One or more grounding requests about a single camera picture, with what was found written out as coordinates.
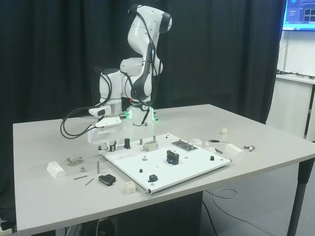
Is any black curtain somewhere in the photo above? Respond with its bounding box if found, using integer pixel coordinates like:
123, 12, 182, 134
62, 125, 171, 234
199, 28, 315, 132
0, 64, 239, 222
0, 0, 288, 126

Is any black table leg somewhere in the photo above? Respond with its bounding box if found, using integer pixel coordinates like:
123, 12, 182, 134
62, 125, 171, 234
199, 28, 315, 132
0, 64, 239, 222
296, 161, 310, 236

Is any black floor cable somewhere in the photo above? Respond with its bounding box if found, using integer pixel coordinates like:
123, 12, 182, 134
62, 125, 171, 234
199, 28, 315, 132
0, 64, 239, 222
201, 201, 222, 236

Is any small white camera box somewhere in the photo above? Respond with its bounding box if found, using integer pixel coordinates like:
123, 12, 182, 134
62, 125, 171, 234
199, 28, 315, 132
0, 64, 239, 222
88, 106, 112, 117

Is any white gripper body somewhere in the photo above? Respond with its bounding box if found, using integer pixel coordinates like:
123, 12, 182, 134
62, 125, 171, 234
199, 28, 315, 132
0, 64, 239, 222
87, 126, 124, 146

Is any black D-SUB plug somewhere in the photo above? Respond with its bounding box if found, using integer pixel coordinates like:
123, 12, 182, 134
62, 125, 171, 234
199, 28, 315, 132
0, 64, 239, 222
98, 174, 118, 186

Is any flat white mounting plate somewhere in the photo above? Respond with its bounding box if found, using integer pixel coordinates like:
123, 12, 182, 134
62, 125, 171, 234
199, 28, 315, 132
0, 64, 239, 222
94, 117, 123, 129

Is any white task board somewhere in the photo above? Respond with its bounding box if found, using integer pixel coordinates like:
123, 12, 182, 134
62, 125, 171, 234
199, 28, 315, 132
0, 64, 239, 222
98, 133, 233, 196

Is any grey floor cable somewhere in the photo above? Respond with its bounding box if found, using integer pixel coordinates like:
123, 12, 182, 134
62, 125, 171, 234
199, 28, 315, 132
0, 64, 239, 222
212, 188, 315, 231

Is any blue screen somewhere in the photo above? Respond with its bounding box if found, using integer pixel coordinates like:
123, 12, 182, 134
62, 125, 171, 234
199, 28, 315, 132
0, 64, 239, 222
282, 0, 315, 31

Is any white holder with square holes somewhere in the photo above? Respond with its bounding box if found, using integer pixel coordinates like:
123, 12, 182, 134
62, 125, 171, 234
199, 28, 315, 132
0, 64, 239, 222
46, 160, 67, 178

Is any grey waterproof plug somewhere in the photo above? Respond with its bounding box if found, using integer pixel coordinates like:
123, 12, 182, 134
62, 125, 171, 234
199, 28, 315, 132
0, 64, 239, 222
64, 154, 83, 167

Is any silver flange ring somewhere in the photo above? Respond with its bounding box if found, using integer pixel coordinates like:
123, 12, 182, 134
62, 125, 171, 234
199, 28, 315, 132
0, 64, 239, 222
109, 103, 123, 117

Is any white long holder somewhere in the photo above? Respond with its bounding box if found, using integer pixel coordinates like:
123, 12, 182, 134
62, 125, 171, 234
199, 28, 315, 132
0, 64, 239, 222
224, 143, 243, 158

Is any small white cube holder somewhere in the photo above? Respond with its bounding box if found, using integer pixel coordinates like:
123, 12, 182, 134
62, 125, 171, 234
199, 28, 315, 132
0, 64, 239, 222
119, 181, 137, 196

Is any black box under table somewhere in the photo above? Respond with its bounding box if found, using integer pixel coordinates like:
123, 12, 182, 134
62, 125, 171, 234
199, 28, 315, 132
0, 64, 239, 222
115, 189, 204, 236

